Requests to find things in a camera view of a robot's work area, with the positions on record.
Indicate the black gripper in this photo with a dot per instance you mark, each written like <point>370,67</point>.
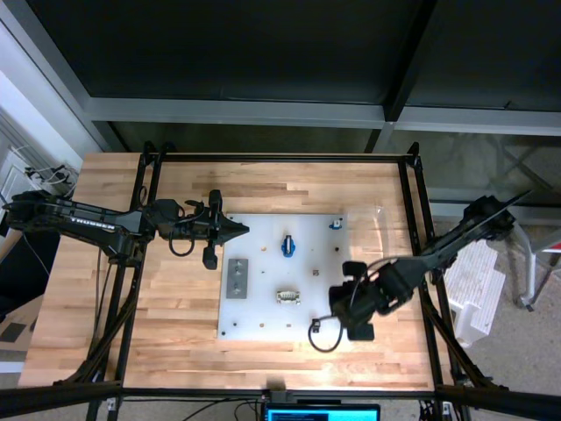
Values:
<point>210,228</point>
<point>361,307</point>

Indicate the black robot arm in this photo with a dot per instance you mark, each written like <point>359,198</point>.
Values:
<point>473,228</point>
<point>87,221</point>

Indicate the blue clamp holder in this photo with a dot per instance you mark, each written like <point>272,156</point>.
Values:
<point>287,248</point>

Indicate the beige multi-pin connector housing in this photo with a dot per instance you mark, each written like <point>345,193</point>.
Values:
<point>288,297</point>

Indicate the clear plastic tub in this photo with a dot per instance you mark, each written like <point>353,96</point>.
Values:
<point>368,228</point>

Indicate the white task board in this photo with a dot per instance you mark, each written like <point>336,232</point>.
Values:
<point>263,302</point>

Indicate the small blue white connector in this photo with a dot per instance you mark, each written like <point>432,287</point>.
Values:
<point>335,224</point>

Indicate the white foam packing block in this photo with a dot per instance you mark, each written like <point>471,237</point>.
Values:
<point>473,298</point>

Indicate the laptop screen with blue edge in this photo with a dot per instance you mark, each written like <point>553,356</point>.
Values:
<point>320,414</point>

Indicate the grey metal crossbeam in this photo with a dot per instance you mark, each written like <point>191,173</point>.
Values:
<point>482,120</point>
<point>219,112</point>

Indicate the grey metal stand leg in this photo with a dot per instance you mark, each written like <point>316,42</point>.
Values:
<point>523,285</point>

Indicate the brown cardboard box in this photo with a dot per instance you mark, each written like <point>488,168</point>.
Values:
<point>26,324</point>

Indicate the metal post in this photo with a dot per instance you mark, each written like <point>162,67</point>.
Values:
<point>236,265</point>

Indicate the grey metal base plate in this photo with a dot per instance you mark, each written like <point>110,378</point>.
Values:
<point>229,294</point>

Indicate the small black table camera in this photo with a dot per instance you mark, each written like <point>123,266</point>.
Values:
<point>277,390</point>

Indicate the black metal frame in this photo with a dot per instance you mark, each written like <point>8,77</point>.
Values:
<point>197,390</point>

